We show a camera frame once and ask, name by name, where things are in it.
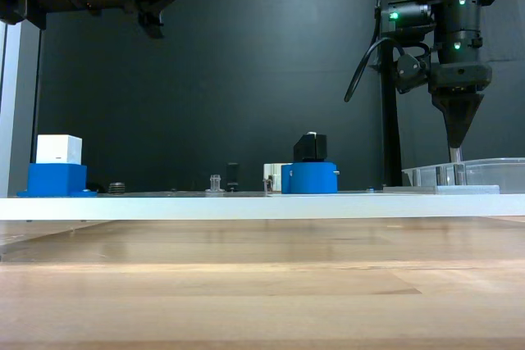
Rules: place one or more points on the white board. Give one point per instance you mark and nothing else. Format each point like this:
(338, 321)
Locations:
(164, 206)

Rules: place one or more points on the clear plastic tub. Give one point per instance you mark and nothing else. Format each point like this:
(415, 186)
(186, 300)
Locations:
(492, 171)

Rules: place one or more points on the blue square socket base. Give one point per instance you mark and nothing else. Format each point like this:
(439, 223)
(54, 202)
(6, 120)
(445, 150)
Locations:
(55, 180)

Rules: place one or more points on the blue round holder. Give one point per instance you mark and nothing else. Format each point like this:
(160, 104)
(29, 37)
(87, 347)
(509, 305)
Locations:
(311, 178)

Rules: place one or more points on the black metal frame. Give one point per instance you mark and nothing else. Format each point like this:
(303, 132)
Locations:
(389, 141)

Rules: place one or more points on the small black connector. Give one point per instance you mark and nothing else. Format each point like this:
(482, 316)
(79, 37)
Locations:
(233, 175)

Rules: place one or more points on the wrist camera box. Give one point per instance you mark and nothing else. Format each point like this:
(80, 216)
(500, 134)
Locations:
(410, 71)

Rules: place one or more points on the black silver plug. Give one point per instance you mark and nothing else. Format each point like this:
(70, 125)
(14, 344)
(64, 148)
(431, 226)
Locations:
(310, 147)

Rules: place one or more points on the grey fixture block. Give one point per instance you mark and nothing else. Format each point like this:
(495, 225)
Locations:
(451, 189)

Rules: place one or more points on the white cube plug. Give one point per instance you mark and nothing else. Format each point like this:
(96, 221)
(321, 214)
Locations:
(57, 149)

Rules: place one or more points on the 16mm metal cylinder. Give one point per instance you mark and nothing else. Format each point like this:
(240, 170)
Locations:
(455, 154)

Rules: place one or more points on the small clear connector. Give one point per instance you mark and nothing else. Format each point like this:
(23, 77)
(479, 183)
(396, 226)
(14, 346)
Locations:
(215, 184)

